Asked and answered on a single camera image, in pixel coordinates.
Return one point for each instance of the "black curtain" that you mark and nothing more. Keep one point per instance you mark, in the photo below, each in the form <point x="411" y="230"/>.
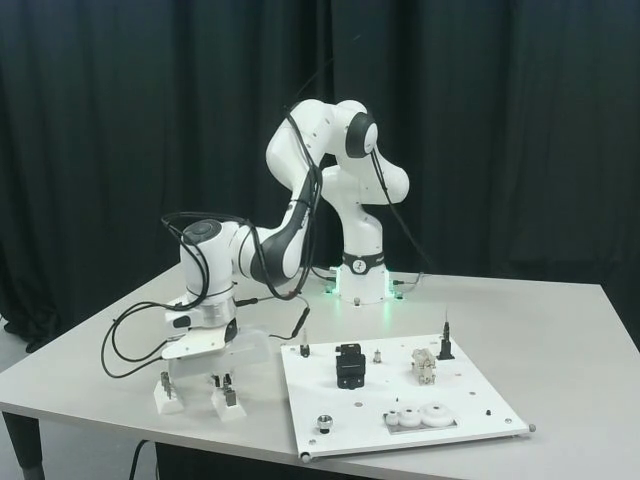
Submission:
<point x="125" y="125"/>

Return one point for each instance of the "flat white mounting plate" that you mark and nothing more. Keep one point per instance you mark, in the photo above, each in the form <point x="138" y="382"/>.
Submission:
<point x="195" y="347"/>

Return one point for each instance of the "white small gear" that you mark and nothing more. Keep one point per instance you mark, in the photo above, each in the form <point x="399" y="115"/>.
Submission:
<point x="394" y="418"/>

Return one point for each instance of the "metal round peg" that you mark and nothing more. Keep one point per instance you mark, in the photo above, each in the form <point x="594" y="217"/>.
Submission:
<point x="163" y="385"/>

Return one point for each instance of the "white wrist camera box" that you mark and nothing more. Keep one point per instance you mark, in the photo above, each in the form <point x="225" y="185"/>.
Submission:
<point x="178" y="322"/>

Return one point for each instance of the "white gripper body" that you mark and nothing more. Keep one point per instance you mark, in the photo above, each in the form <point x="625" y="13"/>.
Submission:
<point x="250" y="352"/>

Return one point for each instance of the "black Ethernet plug block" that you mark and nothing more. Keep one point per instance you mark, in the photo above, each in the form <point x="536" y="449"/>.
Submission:
<point x="350" y="367"/>

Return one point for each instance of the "black table leg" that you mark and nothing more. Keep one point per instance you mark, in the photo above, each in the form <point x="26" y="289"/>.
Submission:
<point x="22" y="445"/>

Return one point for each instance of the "white task board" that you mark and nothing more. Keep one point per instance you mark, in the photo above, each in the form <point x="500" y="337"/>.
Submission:
<point x="400" y="395"/>

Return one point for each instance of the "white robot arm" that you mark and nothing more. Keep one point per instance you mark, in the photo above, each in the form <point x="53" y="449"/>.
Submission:
<point x="300" y="150"/>

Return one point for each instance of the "metal square peg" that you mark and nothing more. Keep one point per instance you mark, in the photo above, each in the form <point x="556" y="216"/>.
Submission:
<point x="231" y="397"/>

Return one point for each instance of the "white round peg holder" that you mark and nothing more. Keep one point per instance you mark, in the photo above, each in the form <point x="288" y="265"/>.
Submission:
<point x="165" y="402"/>

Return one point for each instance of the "small black USB plug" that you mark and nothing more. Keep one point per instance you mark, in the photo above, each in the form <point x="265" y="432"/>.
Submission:
<point x="303" y="349"/>

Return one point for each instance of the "white square peg holder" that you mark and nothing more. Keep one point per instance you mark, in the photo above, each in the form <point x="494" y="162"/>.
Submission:
<point x="232" y="409"/>

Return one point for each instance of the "white large gear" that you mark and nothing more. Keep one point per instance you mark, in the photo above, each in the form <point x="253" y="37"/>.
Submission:
<point x="436" y="415"/>

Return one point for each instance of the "beige D-SUB plug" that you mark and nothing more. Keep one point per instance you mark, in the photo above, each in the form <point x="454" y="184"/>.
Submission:
<point x="421" y="367"/>

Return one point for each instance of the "white medium gear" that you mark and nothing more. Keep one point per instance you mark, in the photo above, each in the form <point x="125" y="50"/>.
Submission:
<point x="411" y="417"/>

